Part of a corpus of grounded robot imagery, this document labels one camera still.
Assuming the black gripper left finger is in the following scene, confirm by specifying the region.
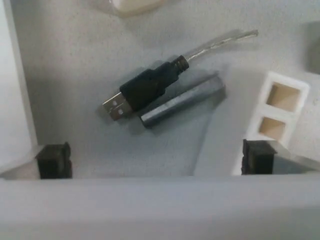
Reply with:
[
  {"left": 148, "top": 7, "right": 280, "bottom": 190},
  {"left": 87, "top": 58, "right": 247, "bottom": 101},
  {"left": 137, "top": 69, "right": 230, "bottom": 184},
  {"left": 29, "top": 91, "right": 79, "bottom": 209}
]
[{"left": 0, "top": 141, "right": 74, "bottom": 180}]

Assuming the white plug with clear cable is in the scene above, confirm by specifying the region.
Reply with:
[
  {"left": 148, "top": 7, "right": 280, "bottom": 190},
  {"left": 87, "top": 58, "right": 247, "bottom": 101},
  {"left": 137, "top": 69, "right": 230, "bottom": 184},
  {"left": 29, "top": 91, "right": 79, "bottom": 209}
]
[{"left": 107, "top": 0, "right": 166, "bottom": 18}]

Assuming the black USB plug with cable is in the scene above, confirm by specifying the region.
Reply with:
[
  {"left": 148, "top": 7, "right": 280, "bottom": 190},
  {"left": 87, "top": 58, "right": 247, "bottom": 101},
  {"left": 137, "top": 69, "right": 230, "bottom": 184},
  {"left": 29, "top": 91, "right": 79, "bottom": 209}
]
[{"left": 102, "top": 29, "right": 259, "bottom": 123}]

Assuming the metal round peg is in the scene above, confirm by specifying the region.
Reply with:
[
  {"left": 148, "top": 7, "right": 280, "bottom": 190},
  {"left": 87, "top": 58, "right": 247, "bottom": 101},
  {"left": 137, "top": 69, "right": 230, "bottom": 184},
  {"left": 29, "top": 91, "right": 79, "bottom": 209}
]
[{"left": 138, "top": 75, "right": 227, "bottom": 130}]

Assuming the white peg holder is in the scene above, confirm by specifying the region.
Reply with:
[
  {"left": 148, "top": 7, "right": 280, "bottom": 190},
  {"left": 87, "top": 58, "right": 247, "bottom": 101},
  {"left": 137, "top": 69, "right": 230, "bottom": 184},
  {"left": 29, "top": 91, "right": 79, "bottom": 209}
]
[{"left": 231, "top": 70, "right": 311, "bottom": 176}]

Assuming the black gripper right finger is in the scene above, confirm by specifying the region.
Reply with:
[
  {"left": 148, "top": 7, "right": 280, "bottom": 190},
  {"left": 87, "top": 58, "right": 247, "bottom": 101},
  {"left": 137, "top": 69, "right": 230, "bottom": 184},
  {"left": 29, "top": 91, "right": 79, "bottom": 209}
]
[{"left": 241, "top": 138, "right": 320, "bottom": 176}]

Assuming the white task board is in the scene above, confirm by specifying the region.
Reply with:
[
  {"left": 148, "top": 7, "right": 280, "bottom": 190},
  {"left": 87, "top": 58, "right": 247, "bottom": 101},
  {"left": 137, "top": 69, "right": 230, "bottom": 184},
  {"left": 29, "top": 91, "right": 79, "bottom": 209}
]
[{"left": 0, "top": 0, "right": 40, "bottom": 173}]

